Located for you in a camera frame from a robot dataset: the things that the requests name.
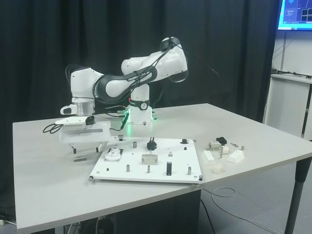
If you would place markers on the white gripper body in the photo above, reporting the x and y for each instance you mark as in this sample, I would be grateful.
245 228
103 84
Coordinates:
97 132

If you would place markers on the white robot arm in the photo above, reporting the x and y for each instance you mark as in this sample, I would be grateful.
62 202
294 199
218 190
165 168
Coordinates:
80 85

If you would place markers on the thin metal round peg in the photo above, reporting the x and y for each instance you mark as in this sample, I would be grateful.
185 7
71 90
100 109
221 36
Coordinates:
148 170

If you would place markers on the metal square peg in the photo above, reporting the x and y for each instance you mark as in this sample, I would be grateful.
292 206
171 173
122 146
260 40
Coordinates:
189 170

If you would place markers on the white wedge peg holder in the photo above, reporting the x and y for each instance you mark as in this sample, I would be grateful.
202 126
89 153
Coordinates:
236 156
208 158

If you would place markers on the flat metal bar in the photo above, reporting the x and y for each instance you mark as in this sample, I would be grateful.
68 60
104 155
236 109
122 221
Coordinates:
80 160

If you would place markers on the white large gear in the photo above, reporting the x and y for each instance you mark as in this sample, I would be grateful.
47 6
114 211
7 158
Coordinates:
112 156

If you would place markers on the white small gear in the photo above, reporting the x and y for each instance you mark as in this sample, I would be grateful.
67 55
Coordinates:
115 149

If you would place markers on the thin black rod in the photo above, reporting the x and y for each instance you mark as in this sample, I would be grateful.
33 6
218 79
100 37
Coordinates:
124 122

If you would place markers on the metal D-SUB plug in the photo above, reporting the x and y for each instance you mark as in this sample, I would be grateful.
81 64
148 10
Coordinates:
149 159

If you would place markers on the black waterproof plug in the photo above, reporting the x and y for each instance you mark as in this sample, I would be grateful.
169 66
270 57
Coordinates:
151 145

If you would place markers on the white task board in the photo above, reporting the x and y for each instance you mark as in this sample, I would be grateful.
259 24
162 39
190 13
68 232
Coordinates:
146 174

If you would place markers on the black USB plug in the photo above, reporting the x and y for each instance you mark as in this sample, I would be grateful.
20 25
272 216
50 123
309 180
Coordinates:
168 168

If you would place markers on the black Ethernet plug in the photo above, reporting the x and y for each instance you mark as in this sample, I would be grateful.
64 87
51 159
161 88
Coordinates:
184 141

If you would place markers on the black curtains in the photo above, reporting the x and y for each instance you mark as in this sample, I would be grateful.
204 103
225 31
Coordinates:
73 36

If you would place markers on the metal connector housing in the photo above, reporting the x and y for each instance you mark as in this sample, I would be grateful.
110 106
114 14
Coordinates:
212 145

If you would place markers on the white cube holder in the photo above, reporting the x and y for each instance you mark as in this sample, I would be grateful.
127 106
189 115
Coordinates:
218 168

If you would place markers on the white block holder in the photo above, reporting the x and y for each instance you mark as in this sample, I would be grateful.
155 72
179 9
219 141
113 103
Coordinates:
225 149

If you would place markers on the white cabinet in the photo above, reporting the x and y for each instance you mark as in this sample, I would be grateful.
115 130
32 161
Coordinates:
287 109

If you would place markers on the blue screen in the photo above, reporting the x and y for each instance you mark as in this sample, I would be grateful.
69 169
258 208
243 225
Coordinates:
296 14

